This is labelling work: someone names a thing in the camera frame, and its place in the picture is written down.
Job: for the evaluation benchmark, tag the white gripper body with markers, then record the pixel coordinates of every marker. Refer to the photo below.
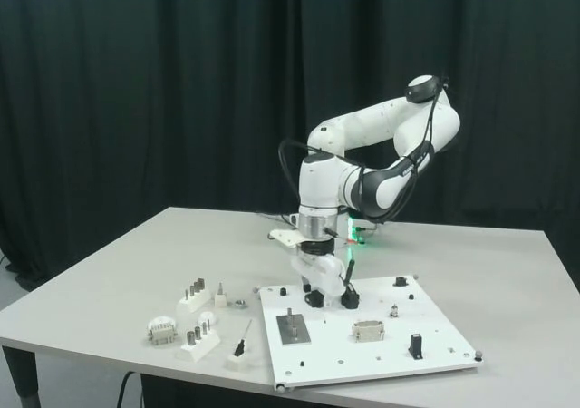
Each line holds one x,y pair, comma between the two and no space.
319,274

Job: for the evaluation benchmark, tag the black D-SUB plug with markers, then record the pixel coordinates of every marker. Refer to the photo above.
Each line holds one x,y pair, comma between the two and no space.
314,300

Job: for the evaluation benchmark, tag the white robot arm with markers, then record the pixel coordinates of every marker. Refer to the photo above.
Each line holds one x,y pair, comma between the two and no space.
385,118

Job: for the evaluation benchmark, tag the metal BNC plug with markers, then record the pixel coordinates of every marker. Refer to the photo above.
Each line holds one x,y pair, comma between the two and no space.
394,311

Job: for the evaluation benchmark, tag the white task board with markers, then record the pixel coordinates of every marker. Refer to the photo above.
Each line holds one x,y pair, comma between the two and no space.
362,353

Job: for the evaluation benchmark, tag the round metal nut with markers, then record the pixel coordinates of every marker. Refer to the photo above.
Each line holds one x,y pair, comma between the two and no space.
239,304

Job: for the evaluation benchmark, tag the small white plug holder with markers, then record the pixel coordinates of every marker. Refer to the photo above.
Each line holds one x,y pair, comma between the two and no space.
238,363

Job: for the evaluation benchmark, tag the metal round peg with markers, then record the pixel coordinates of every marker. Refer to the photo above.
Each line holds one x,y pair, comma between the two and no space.
198,333
209,323
204,326
190,337

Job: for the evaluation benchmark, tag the white holder for square pegs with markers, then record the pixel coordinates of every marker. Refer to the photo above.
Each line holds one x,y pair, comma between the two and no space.
195,304

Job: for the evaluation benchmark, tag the white holder for round pegs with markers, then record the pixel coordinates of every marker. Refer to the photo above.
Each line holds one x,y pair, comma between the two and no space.
197,349

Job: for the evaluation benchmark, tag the white large gear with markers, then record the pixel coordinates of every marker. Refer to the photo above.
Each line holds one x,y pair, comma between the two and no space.
164,325

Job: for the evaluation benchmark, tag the beige waterproof plug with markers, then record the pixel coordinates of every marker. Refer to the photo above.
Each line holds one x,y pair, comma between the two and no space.
156,337

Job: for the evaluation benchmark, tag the black curtains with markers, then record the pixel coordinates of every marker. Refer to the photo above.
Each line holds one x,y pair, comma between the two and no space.
136,86

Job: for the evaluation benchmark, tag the black table leg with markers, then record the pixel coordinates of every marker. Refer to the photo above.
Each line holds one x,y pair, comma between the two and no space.
20,376

